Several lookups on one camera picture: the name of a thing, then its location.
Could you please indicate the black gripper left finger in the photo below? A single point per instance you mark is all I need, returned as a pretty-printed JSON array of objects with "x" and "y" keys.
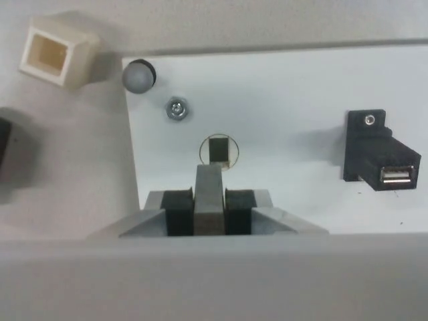
[{"x": 176, "y": 214}]

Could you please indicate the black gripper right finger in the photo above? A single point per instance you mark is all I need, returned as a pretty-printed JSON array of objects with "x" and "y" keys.
[{"x": 238, "y": 214}]

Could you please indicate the metal square peg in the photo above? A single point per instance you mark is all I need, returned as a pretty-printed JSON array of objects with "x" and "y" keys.
[{"x": 209, "y": 200}]

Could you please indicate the white square peg holder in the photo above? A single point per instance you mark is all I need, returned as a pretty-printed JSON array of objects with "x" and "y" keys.
[{"x": 58, "y": 50}]

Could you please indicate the white task board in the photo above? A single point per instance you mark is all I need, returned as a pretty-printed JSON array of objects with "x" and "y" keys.
[{"x": 267, "y": 117}]

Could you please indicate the black block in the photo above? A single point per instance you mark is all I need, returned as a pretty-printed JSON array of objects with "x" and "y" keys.
[{"x": 4, "y": 148}]

